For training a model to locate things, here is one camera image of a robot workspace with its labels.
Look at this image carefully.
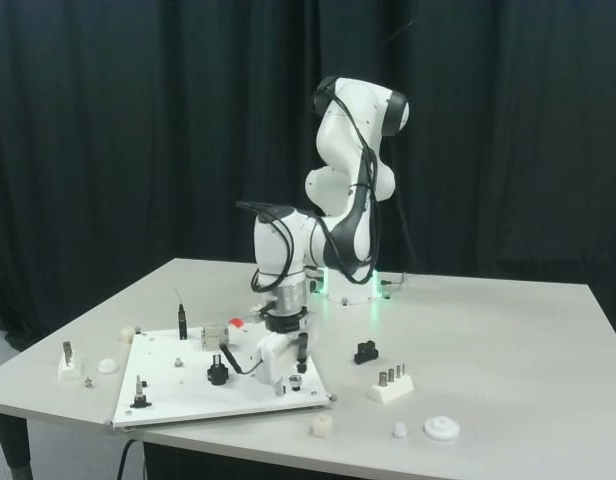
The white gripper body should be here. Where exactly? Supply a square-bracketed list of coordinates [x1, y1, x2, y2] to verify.
[256, 333, 301, 386]

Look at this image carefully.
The white large gear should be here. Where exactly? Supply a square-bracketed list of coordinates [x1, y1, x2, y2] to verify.
[422, 415, 462, 442]

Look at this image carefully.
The black D-SUB plug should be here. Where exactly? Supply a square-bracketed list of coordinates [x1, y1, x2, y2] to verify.
[352, 340, 380, 365]

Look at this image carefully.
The black cabinet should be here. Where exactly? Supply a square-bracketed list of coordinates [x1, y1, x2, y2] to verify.
[142, 442, 494, 480]

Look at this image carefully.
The white round peg holder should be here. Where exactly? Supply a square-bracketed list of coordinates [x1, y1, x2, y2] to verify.
[366, 374, 416, 404]

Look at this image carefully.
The white task board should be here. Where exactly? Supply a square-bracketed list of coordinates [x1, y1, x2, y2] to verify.
[110, 327, 333, 430]

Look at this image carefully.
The white square peg holder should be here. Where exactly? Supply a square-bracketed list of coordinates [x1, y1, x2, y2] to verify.
[56, 354, 84, 384]

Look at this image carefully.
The black curtain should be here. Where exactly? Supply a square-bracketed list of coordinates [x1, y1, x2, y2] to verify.
[0, 0, 616, 341]

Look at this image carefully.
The dark table leg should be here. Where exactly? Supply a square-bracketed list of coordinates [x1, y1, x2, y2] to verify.
[0, 410, 32, 480]

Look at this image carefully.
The thin black rod on wire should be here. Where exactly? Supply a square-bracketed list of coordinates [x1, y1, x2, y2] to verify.
[220, 315, 249, 375]

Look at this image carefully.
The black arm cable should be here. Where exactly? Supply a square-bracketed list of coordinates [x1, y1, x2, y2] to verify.
[312, 77, 384, 284]

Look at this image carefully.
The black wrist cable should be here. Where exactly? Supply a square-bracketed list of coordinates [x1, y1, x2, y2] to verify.
[235, 198, 314, 296]

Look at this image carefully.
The black hanging cable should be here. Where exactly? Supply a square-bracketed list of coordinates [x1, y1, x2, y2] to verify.
[117, 427, 140, 480]

